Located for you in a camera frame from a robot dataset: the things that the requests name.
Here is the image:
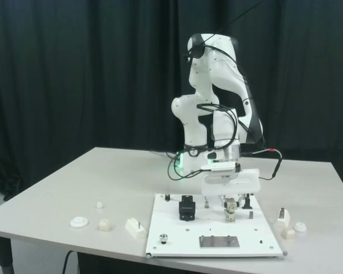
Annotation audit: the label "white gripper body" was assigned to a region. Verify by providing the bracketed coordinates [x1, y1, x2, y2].
[201, 168, 260, 197]

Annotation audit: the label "flat white mounting plate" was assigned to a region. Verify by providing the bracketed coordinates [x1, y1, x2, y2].
[201, 162, 241, 174]

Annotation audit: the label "white task board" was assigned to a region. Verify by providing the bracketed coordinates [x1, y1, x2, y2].
[144, 192, 284, 252]

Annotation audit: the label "black D-SUB plug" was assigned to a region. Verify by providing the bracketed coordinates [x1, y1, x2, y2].
[178, 195, 196, 222]

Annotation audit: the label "white peg holder block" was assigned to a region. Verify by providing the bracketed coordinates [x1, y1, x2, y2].
[276, 209, 291, 229]

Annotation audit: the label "long white peg holder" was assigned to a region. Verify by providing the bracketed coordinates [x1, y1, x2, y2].
[125, 218, 146, 239]

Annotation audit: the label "black under-table cabinet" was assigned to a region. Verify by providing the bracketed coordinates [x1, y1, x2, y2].
[77, 251, 289, 274]

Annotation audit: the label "white large gear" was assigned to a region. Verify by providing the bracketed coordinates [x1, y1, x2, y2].
[70, 216, 89, 229]

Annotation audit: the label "black curtains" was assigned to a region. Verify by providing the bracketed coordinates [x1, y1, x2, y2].
[0, 0, 343, 202]

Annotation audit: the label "black table leg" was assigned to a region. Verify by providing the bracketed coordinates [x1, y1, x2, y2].
[0, 235, 12, 274]

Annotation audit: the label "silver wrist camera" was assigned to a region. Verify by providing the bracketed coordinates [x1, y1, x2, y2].
[212, 162, 242, 174]

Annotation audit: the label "thin black rod on wire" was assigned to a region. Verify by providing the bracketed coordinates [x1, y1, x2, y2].
[241, 147, 284, 181]

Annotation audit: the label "black looped wrist cable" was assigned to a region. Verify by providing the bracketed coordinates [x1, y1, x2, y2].
[165, 152, 212, 181]

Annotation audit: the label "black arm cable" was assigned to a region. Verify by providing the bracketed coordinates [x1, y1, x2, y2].
[184, 0, 266, 146]

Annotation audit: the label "black floor cable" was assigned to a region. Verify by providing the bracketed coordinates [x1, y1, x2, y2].
[63, 250, 78, 274]

